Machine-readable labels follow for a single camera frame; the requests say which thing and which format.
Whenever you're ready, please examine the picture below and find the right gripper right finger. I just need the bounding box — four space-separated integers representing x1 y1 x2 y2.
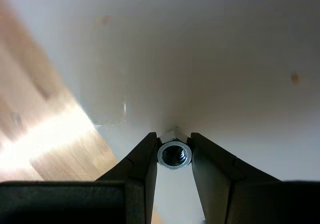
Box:
190 132 320 224

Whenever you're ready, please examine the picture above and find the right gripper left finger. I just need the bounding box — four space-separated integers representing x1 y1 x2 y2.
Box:
0 132 159 224

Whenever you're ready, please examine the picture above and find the silver M12 hex nut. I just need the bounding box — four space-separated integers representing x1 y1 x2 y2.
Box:
156 129 194 170

